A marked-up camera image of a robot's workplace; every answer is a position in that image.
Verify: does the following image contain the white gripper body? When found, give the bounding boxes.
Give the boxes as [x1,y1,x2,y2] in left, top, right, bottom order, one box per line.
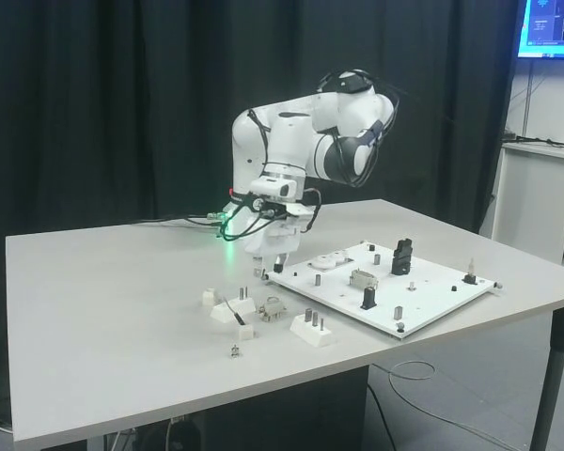
[243,219,306,262]

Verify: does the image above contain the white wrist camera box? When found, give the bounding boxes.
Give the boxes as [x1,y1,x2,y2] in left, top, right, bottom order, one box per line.
[249,174,307,199]

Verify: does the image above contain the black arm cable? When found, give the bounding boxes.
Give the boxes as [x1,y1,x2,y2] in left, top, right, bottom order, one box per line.
[218,69,400,241]

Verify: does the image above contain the black curtain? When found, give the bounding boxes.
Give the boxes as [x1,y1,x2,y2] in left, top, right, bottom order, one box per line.
[0,0,527,424]

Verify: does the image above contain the black plug with thin cable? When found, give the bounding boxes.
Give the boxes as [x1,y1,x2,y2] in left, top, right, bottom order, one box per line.
[223,298,248,328]

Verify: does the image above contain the wide white peg holder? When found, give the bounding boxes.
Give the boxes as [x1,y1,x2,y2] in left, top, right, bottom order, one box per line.
[289,313,335,350]
[210,295,257,324]

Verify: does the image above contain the black cable on cabinet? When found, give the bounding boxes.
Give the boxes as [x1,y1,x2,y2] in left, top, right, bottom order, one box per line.
[501,132,564,153]

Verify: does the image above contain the blue screen monitor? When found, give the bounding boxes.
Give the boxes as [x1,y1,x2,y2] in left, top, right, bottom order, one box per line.
[516,0,564,60]

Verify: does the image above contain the black floor cable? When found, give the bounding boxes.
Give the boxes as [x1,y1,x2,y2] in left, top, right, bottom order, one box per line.
[366,383,399,451]

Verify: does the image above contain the dark table leg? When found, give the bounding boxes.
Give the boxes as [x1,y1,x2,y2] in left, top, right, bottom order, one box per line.
[529,307,564,451]

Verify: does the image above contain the white cabinet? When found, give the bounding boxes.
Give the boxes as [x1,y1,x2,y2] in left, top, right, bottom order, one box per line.
[478,140,564,272]

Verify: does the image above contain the grey metal waterproof plug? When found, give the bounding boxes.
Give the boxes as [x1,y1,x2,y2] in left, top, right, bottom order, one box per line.
[258,296,286,323]

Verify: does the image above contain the black cables at arm foot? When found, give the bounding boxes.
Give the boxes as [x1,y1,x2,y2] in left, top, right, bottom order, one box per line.
[135,211,229,239]

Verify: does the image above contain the black D-SUB plug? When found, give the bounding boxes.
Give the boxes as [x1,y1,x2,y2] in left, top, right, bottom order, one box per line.
[391,238,414,276]

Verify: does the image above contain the grey floor cable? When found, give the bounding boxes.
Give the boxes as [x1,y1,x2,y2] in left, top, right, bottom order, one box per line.
[368,359,540,451]

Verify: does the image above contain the white task board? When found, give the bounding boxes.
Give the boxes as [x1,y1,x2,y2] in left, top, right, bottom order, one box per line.
[266,241,503,339]

